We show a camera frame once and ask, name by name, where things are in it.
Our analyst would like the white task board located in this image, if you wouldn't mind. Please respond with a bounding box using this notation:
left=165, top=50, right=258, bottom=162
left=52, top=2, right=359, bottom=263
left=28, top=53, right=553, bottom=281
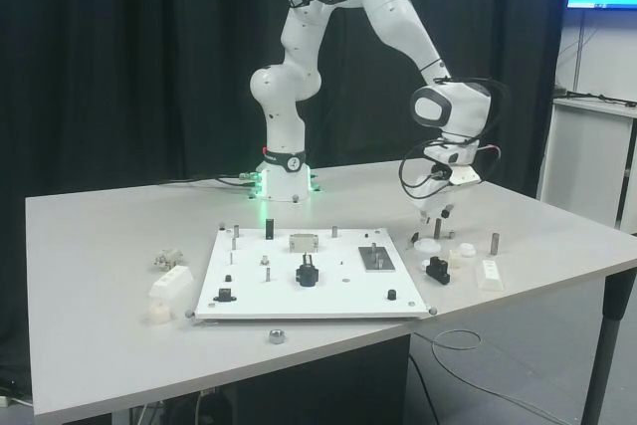
left=191, top=223, right=435, bottom=322

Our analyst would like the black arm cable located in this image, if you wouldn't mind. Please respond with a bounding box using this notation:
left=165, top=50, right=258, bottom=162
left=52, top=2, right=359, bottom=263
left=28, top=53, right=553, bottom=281
left=287, top=0, right=513, bottom=147

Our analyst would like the white peg holder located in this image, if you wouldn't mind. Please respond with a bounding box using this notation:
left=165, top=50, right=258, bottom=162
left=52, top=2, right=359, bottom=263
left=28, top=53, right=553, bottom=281
left=148, top=265, right=196, bottom=305
left=475, top=259, right=506, bottom=293

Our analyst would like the black curtain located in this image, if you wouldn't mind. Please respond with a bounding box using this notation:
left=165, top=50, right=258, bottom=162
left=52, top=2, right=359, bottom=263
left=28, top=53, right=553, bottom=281
left=0, top=0, right=569, bottom=200

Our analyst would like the black floor cable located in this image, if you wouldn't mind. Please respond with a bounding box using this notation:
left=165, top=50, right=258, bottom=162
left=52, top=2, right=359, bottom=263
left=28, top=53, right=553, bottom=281
left=409, top=353, right=435, bottom=425

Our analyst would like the black base cable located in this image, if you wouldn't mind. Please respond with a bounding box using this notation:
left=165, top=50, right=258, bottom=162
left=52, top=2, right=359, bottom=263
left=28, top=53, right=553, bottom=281
left=148, top=171, right=265, bottom=193

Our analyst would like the thin grey floor cable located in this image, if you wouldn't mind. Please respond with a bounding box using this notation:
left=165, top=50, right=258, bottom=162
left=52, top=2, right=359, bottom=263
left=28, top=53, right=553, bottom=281
left=431, top=328, right=573, bottom=399

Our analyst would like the black waterproof plug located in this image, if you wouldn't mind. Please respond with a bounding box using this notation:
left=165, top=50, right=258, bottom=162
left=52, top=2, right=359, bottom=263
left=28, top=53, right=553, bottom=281
left=294, top=254, right=319, bottom=290

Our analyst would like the small white round holder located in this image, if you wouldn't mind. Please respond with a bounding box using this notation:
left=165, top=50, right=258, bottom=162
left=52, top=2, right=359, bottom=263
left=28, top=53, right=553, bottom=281
left=144, top=301, right=173, bottom=327

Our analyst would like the metal D-SUB connector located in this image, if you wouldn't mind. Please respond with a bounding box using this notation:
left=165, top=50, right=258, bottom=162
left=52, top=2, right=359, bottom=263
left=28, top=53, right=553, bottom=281
left=151, top=248, right=188, bottom=273

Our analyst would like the black D-SUB plug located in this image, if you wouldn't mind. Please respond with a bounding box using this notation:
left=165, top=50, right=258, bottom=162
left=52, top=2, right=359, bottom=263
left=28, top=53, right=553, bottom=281
left=425, top=255, right=454, bottom=286

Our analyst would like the white cabinet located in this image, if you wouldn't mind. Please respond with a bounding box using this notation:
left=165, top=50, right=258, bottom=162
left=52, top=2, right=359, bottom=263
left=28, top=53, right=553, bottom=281
left=538, top=91, right=637, bottom=238

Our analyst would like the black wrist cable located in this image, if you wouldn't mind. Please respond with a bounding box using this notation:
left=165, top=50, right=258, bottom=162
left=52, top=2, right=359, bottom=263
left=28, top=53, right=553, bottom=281
left=397, top=143, right=440, bottom=203

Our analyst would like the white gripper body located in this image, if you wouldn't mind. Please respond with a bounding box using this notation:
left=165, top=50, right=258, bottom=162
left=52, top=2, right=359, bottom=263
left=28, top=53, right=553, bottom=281
left=410, top=173, right=457, bottom=220

